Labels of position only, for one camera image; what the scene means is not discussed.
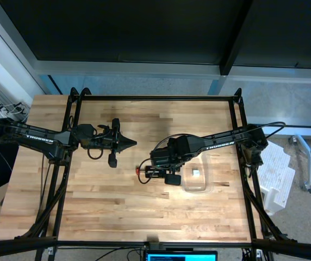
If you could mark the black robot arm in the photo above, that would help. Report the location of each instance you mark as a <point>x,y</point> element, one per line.
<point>215,142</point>
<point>38,140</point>

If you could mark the black aluminium table frame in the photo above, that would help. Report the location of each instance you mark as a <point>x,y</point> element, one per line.
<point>155,98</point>

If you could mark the laptop screen with blue edge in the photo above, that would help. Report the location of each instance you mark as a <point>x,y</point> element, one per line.
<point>180,257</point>

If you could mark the clear plastic tub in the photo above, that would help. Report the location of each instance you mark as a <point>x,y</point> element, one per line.
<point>199,187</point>

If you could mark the black structural column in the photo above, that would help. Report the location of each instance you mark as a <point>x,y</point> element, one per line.
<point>234,40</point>

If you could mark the grey aluminium window ledge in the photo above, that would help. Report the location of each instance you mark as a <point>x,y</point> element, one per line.
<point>117,68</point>

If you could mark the black vise with orange knob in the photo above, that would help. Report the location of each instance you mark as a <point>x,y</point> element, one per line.
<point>138,171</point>

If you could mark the white foam packing block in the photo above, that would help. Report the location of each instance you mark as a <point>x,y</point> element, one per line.
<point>277,176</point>

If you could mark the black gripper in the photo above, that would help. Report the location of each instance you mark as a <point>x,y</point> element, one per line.
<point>172,179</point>
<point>106,141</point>

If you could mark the small black fixed camera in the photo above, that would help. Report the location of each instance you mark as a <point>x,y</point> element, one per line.
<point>155,246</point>

